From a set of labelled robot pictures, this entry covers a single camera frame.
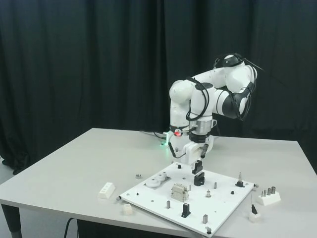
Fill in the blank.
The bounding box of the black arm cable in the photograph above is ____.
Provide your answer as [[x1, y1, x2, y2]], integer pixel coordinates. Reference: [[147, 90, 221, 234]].
[[185, 54, 267, 129]]

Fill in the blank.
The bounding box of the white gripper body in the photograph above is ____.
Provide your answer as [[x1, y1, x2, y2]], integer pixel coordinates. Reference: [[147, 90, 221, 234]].
[[183, 141, 209, 168]]

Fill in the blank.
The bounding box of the white peg holder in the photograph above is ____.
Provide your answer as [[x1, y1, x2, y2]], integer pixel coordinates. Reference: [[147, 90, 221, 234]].
[[255, 192, 281, 206]]

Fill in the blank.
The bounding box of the black D-SUB plug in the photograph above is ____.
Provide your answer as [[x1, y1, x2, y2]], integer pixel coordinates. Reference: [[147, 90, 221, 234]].
[[193, 173, 206, 187]]

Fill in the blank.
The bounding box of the small white cube holder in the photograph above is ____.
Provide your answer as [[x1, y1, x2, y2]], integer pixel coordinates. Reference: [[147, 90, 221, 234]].
[[121, 203, 134, 215]]

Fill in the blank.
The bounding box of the beige multi-pin connector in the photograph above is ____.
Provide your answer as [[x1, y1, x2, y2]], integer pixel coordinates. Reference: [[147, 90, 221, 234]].
[[170, 182, 191, 200]]

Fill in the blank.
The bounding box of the black base cable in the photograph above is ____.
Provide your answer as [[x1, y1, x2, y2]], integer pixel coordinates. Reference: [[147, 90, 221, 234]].
[[140, 130, 169, 140]]

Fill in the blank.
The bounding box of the white holder with holes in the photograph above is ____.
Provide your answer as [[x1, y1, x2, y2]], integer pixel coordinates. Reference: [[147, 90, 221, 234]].
[[97, 182, 116, 199]]

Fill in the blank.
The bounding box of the black cable under table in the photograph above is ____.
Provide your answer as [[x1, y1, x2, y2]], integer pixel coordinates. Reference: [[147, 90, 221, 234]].
[[65, 217, 78, 238]]

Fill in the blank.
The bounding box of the black table leg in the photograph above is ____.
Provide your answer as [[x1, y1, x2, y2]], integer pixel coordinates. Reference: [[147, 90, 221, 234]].
[[0, 203, 21, 238]]

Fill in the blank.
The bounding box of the white task board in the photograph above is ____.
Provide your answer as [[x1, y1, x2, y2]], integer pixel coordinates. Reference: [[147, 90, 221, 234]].
[[116, 161, 258, 236]]

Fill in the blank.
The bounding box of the black plug with cable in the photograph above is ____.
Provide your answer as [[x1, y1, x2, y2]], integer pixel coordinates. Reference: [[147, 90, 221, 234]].
[[250, 194, 258, 215]]

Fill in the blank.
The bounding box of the black curtain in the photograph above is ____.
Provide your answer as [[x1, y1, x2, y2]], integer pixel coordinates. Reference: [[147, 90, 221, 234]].
[[0, 0, 317, 176]]

